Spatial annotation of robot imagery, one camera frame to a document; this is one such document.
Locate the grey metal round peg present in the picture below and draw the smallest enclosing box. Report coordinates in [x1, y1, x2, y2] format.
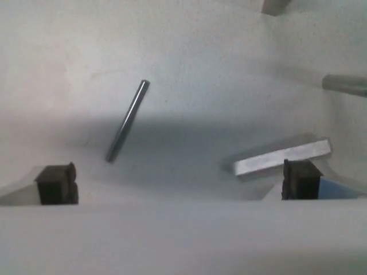
[321, 74, 367, 97]

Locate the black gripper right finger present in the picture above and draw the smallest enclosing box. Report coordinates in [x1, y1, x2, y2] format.
[282, 158, 367, 201]

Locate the thin metal round peg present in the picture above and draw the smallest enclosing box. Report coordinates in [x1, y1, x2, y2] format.
[104, 79, 151, 164]

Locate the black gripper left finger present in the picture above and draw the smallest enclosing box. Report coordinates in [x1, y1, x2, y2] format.
[0, 162, 80, 206]

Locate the long silver square peg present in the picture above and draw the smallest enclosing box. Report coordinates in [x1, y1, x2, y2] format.
[232, 137, 334, 178]

